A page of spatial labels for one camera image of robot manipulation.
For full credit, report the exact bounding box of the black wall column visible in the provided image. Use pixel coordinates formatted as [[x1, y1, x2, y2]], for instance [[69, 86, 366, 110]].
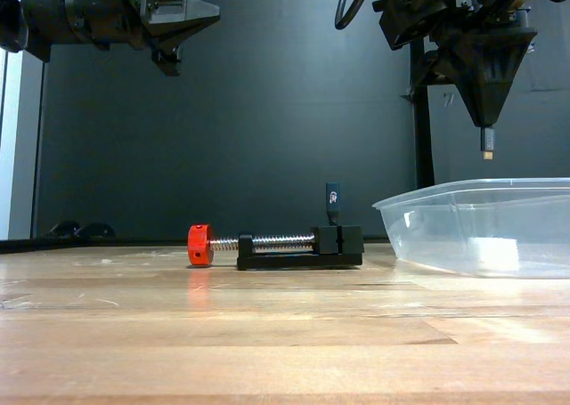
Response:
[[400, 35, 436, 189]]

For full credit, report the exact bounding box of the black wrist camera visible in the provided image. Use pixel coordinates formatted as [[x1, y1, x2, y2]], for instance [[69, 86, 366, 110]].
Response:
[[371, 0, 450, 53]]

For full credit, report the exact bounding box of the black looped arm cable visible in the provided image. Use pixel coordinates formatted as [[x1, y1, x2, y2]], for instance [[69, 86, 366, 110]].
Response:
[[333, 0, 379, 31]]

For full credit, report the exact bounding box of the USB-C plug with braided cable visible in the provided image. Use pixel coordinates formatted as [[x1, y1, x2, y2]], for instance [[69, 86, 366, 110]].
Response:
[[478, 126, 497, 161]]

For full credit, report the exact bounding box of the small white block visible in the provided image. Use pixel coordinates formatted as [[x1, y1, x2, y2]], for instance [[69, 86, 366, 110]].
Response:
[[468, 238, 521, 272]]

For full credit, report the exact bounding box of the clear plastic tub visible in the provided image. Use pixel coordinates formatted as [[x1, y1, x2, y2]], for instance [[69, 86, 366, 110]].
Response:
[[371, 176, 570, 280]]

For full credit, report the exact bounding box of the black USB-C socket adapter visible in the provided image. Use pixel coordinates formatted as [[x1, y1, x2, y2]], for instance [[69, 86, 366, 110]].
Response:
[[323, 182, 343, 227]]

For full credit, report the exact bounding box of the black aluminium frame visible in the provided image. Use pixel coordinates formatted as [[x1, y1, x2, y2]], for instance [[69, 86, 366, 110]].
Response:
[[0, 237, 397, 255]]

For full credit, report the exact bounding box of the black vise with red knob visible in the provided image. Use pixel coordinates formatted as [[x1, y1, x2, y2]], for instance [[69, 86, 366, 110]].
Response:
[[186, 223, 364, 271]]

